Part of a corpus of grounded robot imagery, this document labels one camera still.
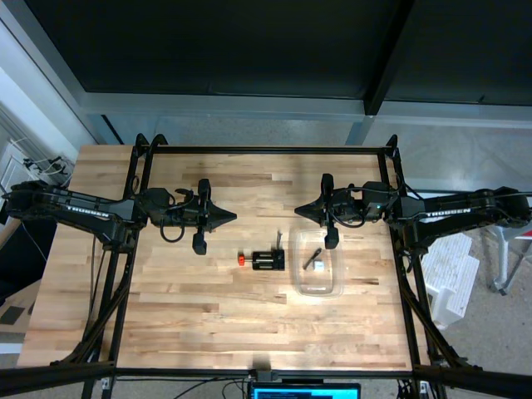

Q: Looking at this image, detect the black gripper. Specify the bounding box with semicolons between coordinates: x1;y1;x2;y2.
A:
170;178;239;255
293;173;365;250

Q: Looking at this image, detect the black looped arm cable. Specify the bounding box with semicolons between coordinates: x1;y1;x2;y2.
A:
159;199;186;244

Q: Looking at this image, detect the white cable bundle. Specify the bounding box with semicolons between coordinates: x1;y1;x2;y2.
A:
22;155;70;176

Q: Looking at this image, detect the black metal table frame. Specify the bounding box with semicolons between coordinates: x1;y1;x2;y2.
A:
0;132;532;399

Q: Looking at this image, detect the black vise with red knob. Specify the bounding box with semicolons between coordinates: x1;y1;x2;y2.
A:
237;249;286;272

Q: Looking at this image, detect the blue-edged screen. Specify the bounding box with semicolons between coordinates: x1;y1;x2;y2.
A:
248;382;362;399

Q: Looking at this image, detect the clear plastic container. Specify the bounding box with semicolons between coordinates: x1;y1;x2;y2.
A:
292;227;346;298

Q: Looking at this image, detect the grey metal stand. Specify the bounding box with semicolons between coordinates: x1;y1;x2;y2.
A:
481;225;532;298

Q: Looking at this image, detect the brown cardboard box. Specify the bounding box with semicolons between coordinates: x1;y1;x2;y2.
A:
0;278;43;334

